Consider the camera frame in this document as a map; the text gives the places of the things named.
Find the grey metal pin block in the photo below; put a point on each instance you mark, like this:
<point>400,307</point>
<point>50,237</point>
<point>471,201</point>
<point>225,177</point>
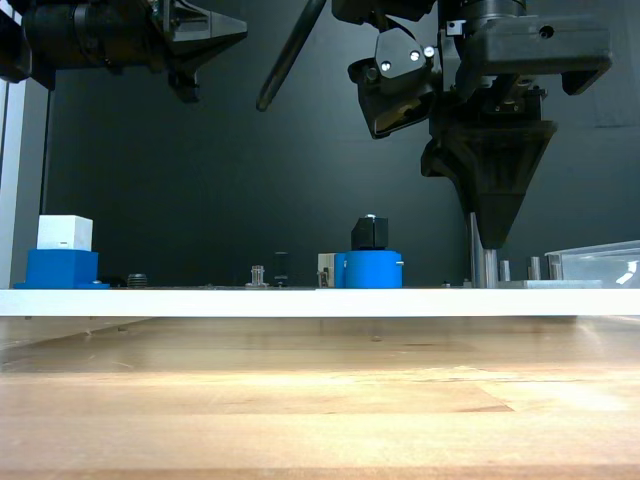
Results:
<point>540,284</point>

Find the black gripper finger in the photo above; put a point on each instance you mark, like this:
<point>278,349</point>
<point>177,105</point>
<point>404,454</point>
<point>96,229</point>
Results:
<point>200,52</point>
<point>220,27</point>
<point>432,162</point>
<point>495,175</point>

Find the small black socket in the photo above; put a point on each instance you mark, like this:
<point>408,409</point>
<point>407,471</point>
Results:
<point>281,265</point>

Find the white taskboard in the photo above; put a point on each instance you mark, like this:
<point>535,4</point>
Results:
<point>320,302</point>

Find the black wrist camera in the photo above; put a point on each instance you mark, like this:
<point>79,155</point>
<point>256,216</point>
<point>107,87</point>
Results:
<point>395,85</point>

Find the black plug with silver top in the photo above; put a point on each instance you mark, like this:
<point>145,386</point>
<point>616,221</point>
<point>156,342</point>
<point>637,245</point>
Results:
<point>370,232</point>

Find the clear plastic tub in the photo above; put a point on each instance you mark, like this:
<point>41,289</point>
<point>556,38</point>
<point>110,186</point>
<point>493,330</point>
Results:
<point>590,260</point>

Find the white cube connector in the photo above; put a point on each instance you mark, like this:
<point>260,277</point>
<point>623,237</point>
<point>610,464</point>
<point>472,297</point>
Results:
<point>62,232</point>

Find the small metal fitting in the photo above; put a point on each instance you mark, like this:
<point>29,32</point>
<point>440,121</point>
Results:
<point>257,277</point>

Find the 16mm steel cylinder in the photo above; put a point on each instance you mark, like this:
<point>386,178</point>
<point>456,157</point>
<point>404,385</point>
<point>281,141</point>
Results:
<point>482,267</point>

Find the blue round mount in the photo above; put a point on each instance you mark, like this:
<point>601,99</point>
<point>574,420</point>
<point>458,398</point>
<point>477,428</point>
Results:
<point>372,270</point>

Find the small steel pin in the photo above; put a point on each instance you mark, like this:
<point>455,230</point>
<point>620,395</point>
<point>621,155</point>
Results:
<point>505,270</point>
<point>534,267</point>

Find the blue square holder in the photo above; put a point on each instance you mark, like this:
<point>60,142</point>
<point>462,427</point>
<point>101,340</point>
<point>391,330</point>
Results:
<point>55,270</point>

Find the black knurled screw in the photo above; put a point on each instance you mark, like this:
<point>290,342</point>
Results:
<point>139,281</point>

